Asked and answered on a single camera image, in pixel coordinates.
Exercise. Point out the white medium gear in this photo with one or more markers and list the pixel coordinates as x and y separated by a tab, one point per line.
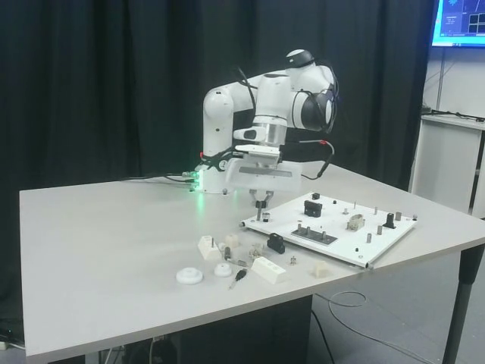
222	270

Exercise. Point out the blue screen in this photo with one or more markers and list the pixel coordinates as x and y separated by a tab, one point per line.
460	22

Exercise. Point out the grey Ethernet plug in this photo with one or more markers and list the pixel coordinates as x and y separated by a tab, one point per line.
239	262

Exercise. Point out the cream plug holder block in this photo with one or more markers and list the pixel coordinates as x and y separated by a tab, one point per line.
233	241
321	269

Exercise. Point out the metal BNC plug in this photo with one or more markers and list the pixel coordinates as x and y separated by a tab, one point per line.
227	253

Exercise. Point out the white cabinet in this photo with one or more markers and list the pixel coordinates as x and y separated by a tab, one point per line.
447	163

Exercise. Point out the black curtain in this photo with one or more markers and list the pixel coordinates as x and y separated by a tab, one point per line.
113	76

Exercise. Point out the white peg holder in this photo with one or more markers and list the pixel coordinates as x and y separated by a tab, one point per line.
207	247
269	270

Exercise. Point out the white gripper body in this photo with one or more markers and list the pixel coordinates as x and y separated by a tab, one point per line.
265	180

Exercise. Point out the metal square peg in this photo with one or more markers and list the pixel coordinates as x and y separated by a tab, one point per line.
259	214

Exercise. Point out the white large gear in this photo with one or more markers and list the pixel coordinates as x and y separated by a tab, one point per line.
188	275

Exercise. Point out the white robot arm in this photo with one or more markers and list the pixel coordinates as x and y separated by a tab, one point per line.
216	125

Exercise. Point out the black D-SUB plug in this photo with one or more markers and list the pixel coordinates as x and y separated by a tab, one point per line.
276	243

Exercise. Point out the small metal bolt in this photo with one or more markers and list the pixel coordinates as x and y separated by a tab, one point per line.
293	260

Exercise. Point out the grey table leg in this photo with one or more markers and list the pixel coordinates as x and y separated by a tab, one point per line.
460	303

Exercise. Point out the white task board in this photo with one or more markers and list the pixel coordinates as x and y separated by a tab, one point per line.
329	235

